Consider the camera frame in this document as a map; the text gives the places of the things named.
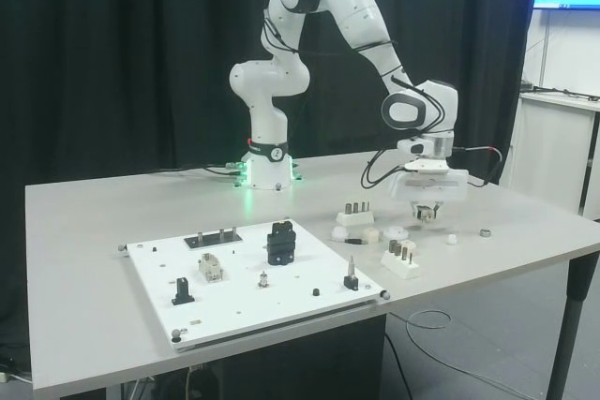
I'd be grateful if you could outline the thin grey floor cable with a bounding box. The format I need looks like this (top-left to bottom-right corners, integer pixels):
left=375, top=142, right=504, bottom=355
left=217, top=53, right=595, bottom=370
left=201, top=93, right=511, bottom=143
left=388, top=309, right=562, bottom=378

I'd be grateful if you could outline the black cable bundle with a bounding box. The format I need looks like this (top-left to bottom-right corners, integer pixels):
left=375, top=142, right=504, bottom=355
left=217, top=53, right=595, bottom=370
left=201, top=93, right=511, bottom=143
left=518, top=82, right=600, bottom=102

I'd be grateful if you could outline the white square peg holder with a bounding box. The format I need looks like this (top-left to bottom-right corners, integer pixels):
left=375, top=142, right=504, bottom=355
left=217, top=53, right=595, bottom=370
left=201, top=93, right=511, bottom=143
left=381, top=249, right=422, bottom=281

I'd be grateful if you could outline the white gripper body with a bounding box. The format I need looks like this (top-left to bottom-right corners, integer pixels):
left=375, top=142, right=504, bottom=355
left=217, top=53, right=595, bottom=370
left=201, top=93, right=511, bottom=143
left=391, top=168, right=469, bottom=207

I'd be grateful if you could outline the white round peg holder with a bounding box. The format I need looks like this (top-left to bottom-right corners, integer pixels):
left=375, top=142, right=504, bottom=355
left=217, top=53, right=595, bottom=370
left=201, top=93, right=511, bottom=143
left=335, top=210, right=376, bottom=228

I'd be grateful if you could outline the black table leg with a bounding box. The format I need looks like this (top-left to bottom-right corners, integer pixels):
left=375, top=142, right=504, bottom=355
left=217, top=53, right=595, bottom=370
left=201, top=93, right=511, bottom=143
left=547, top=249, right=593, bottom=400

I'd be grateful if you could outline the black base cable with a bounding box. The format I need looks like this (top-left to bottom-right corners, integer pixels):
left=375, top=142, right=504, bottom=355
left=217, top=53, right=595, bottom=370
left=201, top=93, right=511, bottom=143
left=187, top=163, right=249, bottom=181

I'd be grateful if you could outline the white task board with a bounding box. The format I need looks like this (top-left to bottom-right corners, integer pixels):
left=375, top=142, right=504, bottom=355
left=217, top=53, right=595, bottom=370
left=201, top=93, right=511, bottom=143
left=116, top=219, right=390, bottom=352

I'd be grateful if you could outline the white cabinet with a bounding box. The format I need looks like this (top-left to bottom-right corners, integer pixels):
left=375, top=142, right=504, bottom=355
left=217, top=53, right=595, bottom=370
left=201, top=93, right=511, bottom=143
left=508, top=90, right=600, bottom=221

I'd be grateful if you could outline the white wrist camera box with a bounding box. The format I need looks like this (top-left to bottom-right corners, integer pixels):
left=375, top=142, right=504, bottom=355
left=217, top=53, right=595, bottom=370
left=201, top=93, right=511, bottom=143
left=397, top=136, right=426, bottom=156

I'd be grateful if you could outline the black curtain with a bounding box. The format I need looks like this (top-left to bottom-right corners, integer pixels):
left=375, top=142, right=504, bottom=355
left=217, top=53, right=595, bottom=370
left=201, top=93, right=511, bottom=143
left=0, top=0, right=540, bottom=340

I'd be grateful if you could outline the black D-SUB plug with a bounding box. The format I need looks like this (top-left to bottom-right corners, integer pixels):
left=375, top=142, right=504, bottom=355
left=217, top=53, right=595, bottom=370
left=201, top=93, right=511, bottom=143
left=265, top=219, right=299, bottom=266

